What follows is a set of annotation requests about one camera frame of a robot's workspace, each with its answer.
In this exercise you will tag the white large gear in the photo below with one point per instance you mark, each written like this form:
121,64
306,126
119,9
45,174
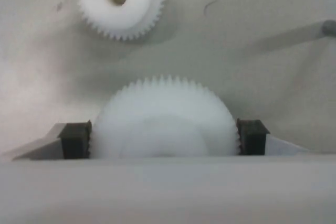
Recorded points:
162,119

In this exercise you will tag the white medium gear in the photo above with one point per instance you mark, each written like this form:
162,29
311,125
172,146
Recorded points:
136,11

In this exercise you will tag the white task board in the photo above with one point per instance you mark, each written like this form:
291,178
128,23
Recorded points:
262,82

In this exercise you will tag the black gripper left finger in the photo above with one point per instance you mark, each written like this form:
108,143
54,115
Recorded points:
74,140

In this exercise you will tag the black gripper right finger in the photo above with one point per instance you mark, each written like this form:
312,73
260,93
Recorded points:
252,138

